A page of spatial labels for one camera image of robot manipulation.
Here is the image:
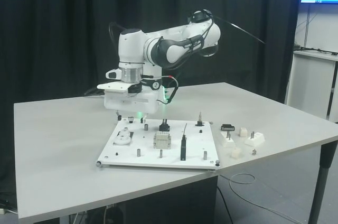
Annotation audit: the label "flat white mount plate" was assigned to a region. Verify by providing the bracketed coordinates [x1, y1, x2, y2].
[96, 81, 130, 94]

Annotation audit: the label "white cabinet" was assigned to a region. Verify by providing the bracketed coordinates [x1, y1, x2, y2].
[286, 49, 338, 124]

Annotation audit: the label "black Ethernet plug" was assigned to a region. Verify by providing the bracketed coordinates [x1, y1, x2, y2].
[159, 118, 171, 131]

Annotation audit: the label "black USB plug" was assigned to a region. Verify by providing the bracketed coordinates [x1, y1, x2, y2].
[180, 123, 188, 162]

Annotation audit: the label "black curtain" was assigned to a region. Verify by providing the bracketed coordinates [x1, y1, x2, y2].
[0, 0, 303, 105]

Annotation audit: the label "black cables along arm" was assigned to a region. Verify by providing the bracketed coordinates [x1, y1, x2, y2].
[157, 9, 215, 60]

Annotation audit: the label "thin black strap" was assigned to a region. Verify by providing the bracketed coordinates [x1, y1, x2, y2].
[211, 14, 266, 44]

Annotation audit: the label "thin grey floor cable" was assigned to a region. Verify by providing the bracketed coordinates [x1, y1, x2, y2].
[218, 172, 256, 224]

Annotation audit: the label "white large gear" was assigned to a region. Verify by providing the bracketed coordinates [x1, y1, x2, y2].
[113, 137, 132, 146]

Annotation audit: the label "silver sensor ring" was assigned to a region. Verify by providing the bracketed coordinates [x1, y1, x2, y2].
[120, 67, 144, 84]

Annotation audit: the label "black table leg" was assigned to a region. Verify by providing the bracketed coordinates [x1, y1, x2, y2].
[317, 142, 331, 224]

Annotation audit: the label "white peg holder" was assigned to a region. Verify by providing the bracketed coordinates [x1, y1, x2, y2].
[243, 131, 265, 146]
[220, 131, 236, 149]

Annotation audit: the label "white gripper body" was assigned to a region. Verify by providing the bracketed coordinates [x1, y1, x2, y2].
[103, 90, 159, 116]

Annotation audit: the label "white task board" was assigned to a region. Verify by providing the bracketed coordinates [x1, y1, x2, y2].
[95, 119, 221, 174]

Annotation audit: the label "grey waterproof plug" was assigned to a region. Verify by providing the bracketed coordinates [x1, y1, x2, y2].
[195, 111, 204, 128]

